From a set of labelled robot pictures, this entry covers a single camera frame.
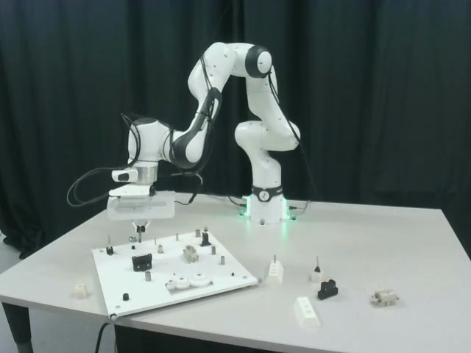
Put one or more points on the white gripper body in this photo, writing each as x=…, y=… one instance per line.
x=147, y=209

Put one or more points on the metal square peg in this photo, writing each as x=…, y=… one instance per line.
x=140, y=236

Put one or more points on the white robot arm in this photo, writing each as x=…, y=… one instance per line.
x=265, y=165

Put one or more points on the white sloped peg holder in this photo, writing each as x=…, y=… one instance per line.
x=274, y=273

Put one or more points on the dark thin metal peg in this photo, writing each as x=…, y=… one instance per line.
x=316, y=264

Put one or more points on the long white peg holder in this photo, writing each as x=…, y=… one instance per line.
x=307, y=312

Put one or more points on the metal BNC plug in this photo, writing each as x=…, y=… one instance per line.
x=160, y=248

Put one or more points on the black D-SUB plug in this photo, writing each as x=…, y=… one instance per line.
x=328, y=290
x=141, y=263

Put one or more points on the black upright plug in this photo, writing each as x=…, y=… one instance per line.
x=205, y=239

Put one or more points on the white small gear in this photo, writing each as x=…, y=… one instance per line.
x=170, y=286

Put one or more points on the white medium gear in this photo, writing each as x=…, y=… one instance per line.
x=182, y=284

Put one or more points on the white task board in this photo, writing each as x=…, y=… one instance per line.
x=206, y=268

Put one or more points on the white large gear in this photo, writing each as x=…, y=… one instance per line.
x=200, y=280

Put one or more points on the white cube holder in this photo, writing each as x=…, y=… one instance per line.
x=81, y=291

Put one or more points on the dark table leg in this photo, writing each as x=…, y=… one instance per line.
x=17, y=327

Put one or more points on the small white holder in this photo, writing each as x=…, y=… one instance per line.
x=316, y=277

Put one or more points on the black curtain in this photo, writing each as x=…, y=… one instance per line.
x=368, y=92

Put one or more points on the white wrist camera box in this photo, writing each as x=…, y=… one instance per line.
x=123, y=175

